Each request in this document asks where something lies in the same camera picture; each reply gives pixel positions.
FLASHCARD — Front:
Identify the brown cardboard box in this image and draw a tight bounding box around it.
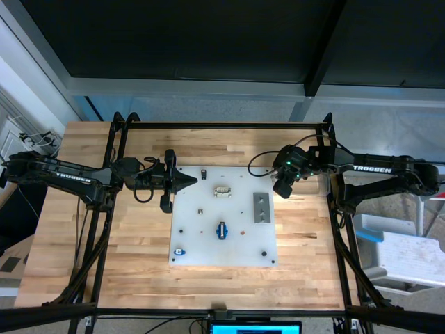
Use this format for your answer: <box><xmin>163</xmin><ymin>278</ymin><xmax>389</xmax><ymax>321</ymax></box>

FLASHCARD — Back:
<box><xmin>0</xmin><ymin>234</ymin><xmax>35</xmax><ymax>279</ymax></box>

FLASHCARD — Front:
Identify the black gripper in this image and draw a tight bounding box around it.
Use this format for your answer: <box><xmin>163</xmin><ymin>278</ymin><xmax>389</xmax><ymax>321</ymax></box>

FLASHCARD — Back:
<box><xmin>154</xmin><ymin>149</ymin><xmax>199</xmax><ymax>214</ymax></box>
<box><xmin>272</xmin><ymin>144</ymin><xmax>296</xmax><ymax>200</ymax></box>

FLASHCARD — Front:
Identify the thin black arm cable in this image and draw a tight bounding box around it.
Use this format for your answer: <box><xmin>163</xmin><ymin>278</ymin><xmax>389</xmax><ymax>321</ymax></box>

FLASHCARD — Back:
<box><xmin>294</xmin><ymin>134</ymin><xmax>335</xmax><ymax>147</ymax></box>

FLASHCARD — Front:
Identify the blue connector with metal pin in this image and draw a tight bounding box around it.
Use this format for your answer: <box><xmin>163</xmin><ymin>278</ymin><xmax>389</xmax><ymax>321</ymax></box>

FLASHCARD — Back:
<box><xmin>214</xmin><ymin>221</ymin><xmax>229</xmax><ymax>241</ymax></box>

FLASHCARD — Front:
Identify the black camera box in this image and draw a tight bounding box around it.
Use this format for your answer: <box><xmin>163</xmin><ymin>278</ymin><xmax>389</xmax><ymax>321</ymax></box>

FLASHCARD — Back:
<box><xmin>211</xmin><ymin>303</ymin><xmax>230</xmax><ymax>319</ymax></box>

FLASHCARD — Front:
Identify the grey metal chair frame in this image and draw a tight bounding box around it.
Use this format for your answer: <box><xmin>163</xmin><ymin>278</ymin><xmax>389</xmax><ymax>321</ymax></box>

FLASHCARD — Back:
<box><xmin>412</xmin><ymin>193</ymin><xmax>445</xmax><ymax>237</ymax></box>

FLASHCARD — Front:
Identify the laptop screen with blue edge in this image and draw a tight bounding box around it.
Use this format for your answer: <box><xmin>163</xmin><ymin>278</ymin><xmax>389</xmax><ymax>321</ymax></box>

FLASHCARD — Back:
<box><xmin>207</xmin><ymin>320</ymin><xmax>302</xmax><ymax>334</ymax></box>

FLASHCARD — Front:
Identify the tangle of white black cables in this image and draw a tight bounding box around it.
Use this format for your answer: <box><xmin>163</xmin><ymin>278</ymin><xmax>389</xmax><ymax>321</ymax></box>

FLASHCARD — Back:
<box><xmin>17</xmin><ymin>130</ymin><xmax>62</xmax><ymax>156</ymax></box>

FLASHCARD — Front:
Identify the white plastic board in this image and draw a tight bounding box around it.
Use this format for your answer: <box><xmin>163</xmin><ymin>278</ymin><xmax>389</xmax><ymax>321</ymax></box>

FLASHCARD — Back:
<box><xmin>169</xmin><ymin>166</ymin><xmax>279</xmax><ymax>268</ymax></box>

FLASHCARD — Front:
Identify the white step stool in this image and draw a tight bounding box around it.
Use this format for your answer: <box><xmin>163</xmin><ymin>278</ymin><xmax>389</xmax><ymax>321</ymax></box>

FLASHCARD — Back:
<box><xmin>368</xmin><ymin>231</ymin><xmax>445</xmax><ymax>296</ymax></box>

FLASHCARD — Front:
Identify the black post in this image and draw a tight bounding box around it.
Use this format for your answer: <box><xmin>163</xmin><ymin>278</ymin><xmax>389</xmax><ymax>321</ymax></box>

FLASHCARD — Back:
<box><xmin>304</xmin><ymin>0</ymin><xmax>347</xmax><ymax>97</ymax></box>

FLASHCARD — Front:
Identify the black metal frame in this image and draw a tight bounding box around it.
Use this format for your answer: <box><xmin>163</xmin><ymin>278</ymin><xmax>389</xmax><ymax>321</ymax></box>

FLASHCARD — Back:
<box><xmin>0</xmin><ymin>111</ymin><xmax>445</xmax><ymax>334</ymax></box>

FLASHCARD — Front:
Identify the grey metal plate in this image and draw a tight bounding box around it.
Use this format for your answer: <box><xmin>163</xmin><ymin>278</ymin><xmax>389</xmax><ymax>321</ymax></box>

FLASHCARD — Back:
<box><xmin>252</xmin><ymin>191</ymin><xmax>271</xmax><ymax>223</ymax></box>

